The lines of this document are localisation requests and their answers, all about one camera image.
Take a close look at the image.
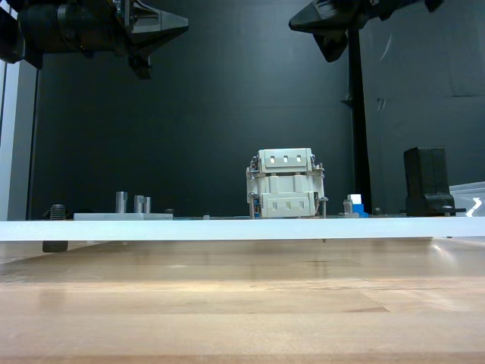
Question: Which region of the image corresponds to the beige HAN10E connector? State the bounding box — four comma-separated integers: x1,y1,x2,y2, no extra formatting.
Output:
252,148,318,178

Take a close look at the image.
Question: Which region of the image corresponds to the small blue white connector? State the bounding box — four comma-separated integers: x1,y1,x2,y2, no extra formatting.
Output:
349,193,368,218

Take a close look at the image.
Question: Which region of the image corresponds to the beige connector base socket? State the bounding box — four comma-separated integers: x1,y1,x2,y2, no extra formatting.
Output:
246,162,330,220

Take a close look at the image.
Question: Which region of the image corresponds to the grey metal plate with pegs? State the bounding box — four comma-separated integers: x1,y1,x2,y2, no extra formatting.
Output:
73,190,175,221

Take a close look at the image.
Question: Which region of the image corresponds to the black clamp block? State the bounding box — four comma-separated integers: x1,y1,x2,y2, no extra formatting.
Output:
402,145,467,218

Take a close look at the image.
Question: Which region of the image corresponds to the white task board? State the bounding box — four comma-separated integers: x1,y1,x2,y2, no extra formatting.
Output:
0,218,485,243

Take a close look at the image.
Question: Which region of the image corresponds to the clear plastic tub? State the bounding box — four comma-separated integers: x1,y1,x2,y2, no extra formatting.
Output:
448,180,485,220

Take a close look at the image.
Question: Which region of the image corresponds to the black wall pillar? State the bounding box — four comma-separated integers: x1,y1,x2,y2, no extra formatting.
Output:
345,28,372,215

